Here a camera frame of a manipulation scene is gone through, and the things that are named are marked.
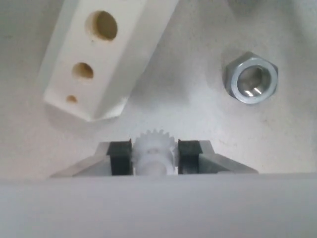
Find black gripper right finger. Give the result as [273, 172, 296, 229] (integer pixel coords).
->
[177, 139, 260, 175]

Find silver metal hex nut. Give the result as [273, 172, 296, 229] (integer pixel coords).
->
[224, 51, 279, 106]

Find white holder with holes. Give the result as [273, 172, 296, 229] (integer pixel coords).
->
[43, 0, 179, 122]

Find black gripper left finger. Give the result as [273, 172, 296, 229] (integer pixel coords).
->
[50, 139, 132, 178]

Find white small gear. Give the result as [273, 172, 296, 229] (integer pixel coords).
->
[132, 128, 179, 176]

